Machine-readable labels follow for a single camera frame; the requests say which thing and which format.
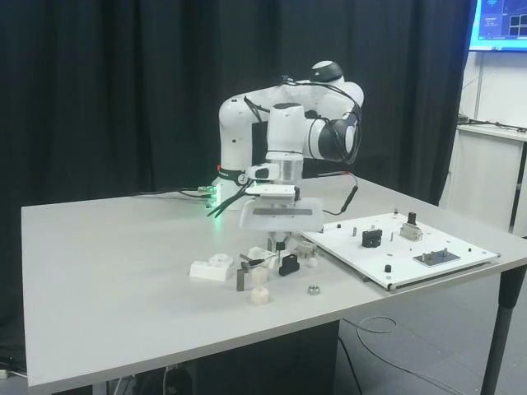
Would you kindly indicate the black curtain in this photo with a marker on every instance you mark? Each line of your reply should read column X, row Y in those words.
column 123, row 82

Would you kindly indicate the blue screen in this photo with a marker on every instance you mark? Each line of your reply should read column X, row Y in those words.
column 500, row 24

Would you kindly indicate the white peg holder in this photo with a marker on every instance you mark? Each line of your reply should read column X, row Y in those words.
column 258, row 253

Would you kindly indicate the white task board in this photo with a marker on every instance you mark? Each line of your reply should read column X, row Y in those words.
column 395, row 251

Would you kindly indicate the white block holder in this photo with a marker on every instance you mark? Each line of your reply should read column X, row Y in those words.
column 206, row 271

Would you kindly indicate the white cabinet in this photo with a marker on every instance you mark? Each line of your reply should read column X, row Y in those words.
column 486, row 177

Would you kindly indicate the black table leg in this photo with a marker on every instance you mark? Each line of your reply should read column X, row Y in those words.
column 504, row 321

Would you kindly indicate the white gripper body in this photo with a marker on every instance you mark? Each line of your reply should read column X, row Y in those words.
column 280, row 218

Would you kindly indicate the white large gear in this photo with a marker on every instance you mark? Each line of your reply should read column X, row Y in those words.
column 219, row 259

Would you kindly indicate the metal nut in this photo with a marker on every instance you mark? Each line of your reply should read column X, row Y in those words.
column 313, row 289

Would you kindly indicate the metal square peg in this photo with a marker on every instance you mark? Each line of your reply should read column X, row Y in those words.
column 243, row 280

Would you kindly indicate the white medium gear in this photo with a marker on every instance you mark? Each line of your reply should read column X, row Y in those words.
column 260, row 297

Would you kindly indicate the black D-SUB plug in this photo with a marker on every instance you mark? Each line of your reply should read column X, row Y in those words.
column 288, row 265

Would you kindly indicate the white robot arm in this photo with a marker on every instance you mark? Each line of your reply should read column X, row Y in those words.
column 284, row 131

